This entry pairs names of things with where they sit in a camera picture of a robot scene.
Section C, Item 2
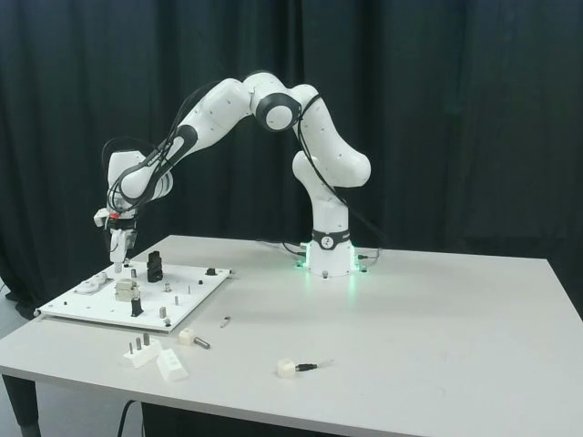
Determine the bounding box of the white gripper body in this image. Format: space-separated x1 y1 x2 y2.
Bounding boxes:
108 229 138 265

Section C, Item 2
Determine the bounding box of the white peg holder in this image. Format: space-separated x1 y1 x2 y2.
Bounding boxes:
120 339 161 369

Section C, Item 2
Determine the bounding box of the black D-SUB plug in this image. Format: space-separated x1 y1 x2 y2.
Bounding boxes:
146 249 164 283

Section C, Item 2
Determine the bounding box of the white large gear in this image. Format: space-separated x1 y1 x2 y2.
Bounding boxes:
76 279 107 296

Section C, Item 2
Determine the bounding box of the white task board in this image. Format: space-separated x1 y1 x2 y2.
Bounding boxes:
34 259 236 336

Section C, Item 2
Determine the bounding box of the white empty holder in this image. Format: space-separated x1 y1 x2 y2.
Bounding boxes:
156 348 189 380

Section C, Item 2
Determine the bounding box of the black table leg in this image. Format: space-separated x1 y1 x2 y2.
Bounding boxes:
2 375 37 437

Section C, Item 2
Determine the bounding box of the black curtain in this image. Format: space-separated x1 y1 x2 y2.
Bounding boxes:
0 0 583 300

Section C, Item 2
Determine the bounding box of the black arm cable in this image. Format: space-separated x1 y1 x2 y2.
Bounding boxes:
102 81 220 215

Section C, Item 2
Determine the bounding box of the black floor cable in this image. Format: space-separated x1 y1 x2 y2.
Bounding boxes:
118 399 138 437

